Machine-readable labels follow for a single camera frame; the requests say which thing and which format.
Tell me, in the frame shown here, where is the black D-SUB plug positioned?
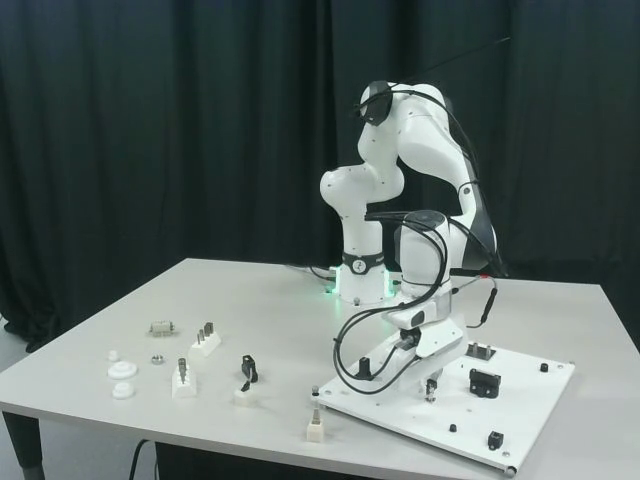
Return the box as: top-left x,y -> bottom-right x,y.
468,368 -> 503,400

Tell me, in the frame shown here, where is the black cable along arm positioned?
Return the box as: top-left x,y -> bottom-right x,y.
349,84 -> 509,279

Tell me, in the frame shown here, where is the thin black overhead cable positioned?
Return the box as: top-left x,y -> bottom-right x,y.
422,34 -> 514,71

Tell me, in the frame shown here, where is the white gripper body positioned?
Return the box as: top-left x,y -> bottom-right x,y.
372,319 -> 469,395

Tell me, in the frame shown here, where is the white long peg holder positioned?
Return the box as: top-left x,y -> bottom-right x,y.
187,332 -> 223,359

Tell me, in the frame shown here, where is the thin black rod red tag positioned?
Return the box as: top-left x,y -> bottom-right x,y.
452,271 -> 500,329

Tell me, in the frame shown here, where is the black curtain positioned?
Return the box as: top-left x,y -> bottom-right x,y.
0,0 -> 640,354

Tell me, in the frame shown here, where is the black table leg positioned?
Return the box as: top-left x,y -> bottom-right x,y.
2,412 -> 41,480

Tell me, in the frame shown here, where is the black looping wrist cable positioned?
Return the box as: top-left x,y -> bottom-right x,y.
331,279 -> 454,397

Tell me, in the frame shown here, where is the white task board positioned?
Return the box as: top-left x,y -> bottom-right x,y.
313,340 -> 576,475

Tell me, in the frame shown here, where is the black cable under table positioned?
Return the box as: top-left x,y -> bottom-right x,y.
130,438 -> 151,480

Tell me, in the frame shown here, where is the black base cable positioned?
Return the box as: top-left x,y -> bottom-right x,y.
287,263 -> 335,282

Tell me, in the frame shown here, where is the white large gear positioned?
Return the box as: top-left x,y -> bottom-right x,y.
107,362 -> 137,384

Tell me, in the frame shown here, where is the white wedge holder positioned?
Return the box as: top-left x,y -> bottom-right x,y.
171,367 -> 200,400

